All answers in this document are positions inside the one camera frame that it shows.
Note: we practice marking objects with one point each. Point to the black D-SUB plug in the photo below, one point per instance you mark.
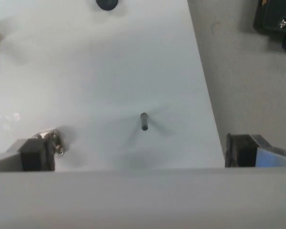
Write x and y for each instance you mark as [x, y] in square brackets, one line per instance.
[271, 19]

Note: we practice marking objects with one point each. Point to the metal waterproof plug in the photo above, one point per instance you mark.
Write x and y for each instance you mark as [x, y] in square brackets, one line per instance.
[106, 3]

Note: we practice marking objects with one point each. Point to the white task board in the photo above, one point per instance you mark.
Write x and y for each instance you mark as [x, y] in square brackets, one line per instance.
[85, 71]

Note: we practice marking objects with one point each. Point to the metal BNC plug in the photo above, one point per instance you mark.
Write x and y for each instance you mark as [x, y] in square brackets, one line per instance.
[53, 137]

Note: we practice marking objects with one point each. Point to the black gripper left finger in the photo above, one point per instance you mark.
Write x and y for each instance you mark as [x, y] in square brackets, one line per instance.
[35, 157]

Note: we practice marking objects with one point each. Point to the thin metal round peg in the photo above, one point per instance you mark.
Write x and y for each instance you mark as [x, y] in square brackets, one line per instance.
[144, 121]

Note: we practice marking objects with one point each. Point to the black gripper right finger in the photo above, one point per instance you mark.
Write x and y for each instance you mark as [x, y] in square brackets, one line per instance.
[243, 152]

